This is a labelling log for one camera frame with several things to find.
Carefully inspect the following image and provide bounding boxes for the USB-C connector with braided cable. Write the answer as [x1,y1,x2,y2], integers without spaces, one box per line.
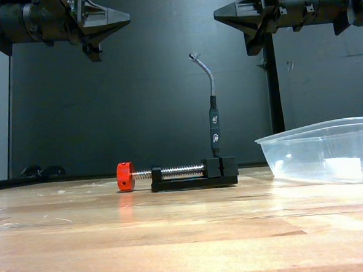
[188,49,221,131]

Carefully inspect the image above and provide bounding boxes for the black USB-C socket adapter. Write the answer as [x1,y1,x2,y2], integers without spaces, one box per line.
[207,127,224,159]

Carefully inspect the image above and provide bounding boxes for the clear plastic tub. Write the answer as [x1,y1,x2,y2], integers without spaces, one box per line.
[253,116,363,191]

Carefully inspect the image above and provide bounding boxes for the black clamp with red knob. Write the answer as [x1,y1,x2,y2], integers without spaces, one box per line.
[115,155,239,196]

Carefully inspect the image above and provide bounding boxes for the black upright post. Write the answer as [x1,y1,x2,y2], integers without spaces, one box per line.
[258,33,286,135]

